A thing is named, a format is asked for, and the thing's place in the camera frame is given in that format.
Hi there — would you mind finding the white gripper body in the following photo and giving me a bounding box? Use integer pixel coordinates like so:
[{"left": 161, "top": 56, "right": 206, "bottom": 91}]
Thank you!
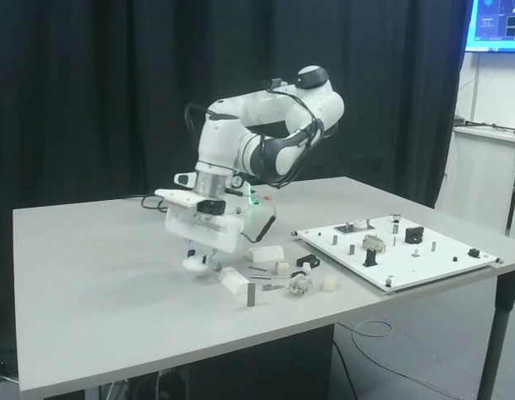
[{"left": 164, "top": 206, "right": 245, "bottom": 254}]

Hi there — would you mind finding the white large gear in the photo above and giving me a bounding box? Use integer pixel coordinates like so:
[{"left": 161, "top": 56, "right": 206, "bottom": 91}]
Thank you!
[{"left": 181, "top": 255, "right": 213, "bottom": 274}]

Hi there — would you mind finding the white flat mounting plate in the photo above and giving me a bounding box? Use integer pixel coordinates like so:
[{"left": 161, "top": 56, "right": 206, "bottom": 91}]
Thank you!
[{"left": 153, "top": 187, "right": 206, "bottom": 210}]

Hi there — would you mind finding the white long holder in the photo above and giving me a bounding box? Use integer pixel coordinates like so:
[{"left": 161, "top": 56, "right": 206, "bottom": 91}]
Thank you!
[{"left": 247, "top": 245, "right": 286, "bottom": 263}]

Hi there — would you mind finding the beige metal plug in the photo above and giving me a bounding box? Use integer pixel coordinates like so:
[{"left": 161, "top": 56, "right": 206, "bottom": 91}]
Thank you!
[{"left": 287, "top": 270, "right": 315, "bottom": 298}]

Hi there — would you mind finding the black curtain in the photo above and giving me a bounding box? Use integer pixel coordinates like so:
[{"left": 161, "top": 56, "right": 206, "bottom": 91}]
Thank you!
[{"left": 0, "top": 0, "right": 478, "bottom": 247}]

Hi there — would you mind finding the white task board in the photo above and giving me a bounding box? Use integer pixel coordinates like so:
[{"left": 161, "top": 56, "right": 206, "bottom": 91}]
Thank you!
[{"left": 291, "top": 214, "right": 506, "bottom": 297}]

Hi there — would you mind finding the white cabinet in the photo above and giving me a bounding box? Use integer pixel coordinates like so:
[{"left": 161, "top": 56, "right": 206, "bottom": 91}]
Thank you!
[{"left": 442, "top": 123, "right": 515, "bottom": 242}]

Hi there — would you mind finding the grey table leg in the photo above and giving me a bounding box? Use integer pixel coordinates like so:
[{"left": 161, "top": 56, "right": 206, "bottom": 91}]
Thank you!
[{"left": 477, "top": 266, "right": 515, "bottom": 400}]

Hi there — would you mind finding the blue screen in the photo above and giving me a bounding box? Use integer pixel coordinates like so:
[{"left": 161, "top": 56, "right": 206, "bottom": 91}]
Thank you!
[{"left": 463, "top": 0, "right": 515, "bottom": 55}]

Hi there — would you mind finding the silver flange ring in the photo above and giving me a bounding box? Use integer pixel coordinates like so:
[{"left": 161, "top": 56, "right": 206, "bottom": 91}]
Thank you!
[{"left": 193, "top": 172, "right": 227, "bottom": 198}]

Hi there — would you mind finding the black cable on table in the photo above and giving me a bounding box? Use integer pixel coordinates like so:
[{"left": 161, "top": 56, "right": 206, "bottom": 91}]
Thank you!
[{"left": 239, "top": 201, "right": 278, "bottom": 243}]

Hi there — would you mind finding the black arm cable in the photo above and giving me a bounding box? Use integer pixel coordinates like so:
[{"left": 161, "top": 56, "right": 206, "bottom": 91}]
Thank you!
[{"left": 257, "top": 85, "right": 325, "bottom": 188}]

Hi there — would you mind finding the thin cable on floor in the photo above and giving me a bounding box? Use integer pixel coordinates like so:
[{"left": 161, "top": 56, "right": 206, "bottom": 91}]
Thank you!
[{"left": 350, "top": 319, "right": 413, "bottom": 368}]

